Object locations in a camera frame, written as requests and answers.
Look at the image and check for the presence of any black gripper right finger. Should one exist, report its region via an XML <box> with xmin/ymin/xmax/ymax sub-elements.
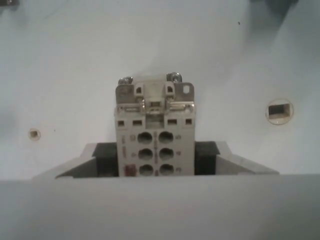
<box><xmin>194</xmin><ymin>140</ymin><xmax>280</xmax><ymax>176</ymax></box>

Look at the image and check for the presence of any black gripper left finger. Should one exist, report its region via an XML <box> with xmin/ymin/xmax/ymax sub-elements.
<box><xmin>31</xmin><ymin>141</ymin><xmax>117</xmax><ymax>179</ymax></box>

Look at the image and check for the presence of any white task board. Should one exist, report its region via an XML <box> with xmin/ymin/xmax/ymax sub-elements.
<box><xmin>0</xmin><ymin>0</ymin><xmax>320</xmax><ymax>181</ymax></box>

